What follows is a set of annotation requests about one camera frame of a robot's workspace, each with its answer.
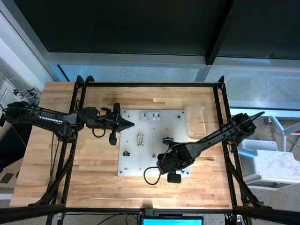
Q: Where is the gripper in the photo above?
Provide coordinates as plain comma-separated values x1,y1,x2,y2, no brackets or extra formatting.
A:
94,102,135,146
157,155,188,184

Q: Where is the white board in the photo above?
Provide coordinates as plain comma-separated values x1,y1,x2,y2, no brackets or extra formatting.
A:
117,108,192,177

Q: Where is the clear plastic tub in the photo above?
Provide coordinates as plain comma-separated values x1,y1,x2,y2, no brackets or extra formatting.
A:
185,105,208,139

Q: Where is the blue laptop screen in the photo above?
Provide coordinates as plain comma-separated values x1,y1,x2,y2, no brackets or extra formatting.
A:
140,215,204,225

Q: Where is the white plastic stool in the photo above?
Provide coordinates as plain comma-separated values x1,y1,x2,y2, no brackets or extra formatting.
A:
239,139,300,190

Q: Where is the cardboard box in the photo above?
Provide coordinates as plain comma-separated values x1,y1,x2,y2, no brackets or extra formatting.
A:
0,158,24,188

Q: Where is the black table frame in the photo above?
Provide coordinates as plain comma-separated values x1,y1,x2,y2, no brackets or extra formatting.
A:
0,75,300,225

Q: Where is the grey metal chair frame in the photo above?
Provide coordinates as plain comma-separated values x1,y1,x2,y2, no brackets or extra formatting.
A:
264,114,300,153

